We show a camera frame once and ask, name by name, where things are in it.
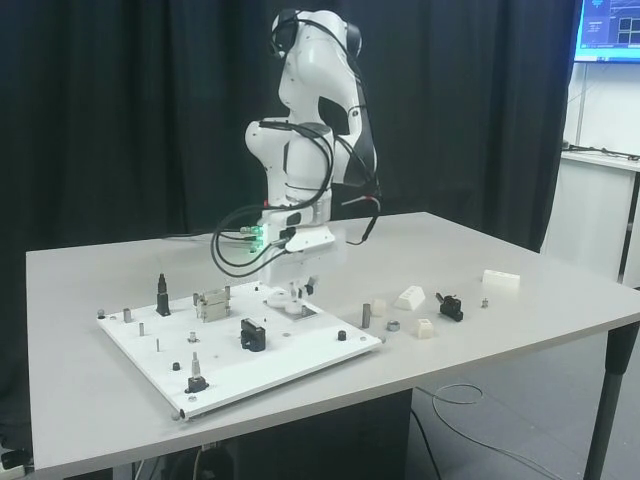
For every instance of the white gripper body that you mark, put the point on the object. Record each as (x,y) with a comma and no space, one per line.
(320,255)

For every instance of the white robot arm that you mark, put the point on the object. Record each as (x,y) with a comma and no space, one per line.
(305,165)

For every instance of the white medium gear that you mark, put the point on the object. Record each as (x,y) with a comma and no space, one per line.
(295,307)

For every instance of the white large gear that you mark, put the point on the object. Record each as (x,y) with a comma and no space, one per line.
(276,300)

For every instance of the thin black rod with red tag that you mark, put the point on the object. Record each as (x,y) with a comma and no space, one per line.
(369,231)

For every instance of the tall metal round peg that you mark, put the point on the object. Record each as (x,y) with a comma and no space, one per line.
(365,315)

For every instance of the black D-SUB plug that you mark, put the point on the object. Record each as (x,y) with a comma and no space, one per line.
(252,336)

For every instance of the white task board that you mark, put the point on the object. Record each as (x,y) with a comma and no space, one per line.
(235,360)

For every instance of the white sloped holder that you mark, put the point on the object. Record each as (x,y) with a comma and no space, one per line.
(411,298)

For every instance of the white holder with holes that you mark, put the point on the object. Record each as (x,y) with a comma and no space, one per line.
(424,328)

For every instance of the metal BNC plug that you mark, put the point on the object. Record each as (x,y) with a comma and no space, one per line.
(194,374)

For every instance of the black waterproof plug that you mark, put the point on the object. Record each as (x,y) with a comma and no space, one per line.
(163,297)

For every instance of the black plug with lever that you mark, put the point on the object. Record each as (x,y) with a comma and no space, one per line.
(451,306)

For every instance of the thick metal round peg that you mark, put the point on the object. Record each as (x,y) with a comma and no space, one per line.
(127,315)

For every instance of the long white holder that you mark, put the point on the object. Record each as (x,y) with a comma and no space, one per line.
(501,277)

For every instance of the black curtain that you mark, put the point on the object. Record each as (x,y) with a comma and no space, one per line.
(125,125)

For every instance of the black table leg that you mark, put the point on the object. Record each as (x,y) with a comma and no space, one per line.
(612,400)

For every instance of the blue screen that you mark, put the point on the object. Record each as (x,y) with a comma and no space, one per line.
(607,30)

